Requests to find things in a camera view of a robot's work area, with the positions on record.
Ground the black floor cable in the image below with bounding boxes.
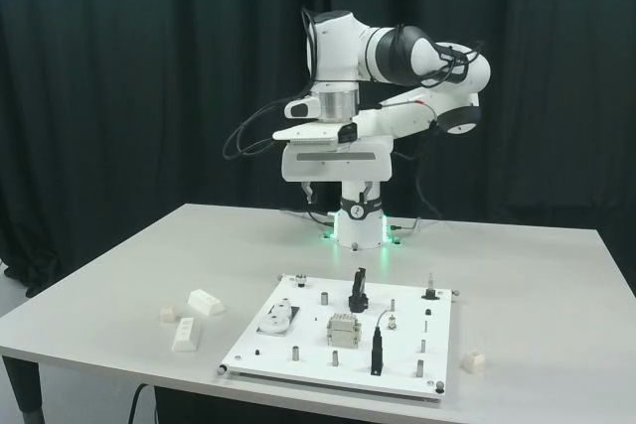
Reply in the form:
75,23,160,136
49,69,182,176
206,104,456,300
128,382,156,424

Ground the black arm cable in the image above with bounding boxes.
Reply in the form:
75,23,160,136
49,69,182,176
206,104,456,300
299,6,320,83

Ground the black looped wrist cable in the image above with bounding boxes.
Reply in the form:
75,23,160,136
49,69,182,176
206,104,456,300
223,90,319,163

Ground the white task board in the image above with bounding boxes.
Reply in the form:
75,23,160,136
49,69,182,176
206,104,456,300
217,272,456,392

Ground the beige metal waterproof plug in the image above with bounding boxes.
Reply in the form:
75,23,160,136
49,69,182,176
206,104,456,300
325,313,362,347

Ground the black USB plug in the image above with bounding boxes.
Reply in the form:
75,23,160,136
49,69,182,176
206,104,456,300
369,308,395,376

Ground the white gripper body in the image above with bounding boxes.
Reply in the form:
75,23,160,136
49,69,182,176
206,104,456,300
280,138,395,183

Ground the white large gear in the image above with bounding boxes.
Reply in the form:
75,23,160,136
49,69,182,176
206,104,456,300
257,314,290,337

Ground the black table leg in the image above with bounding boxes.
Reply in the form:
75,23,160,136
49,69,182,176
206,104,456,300
0,354,42,424

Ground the thin black rod on wire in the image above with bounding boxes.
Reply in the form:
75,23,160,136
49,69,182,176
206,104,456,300
358,97,439,123

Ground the metal bolt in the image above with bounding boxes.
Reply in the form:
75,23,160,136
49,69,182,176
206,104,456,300
421,271,440,300

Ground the black curtain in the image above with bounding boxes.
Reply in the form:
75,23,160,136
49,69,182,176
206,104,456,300
0,0,636,299

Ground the long white holder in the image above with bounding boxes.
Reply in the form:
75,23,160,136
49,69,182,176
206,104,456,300
187,288,227,318
170,317,202,353

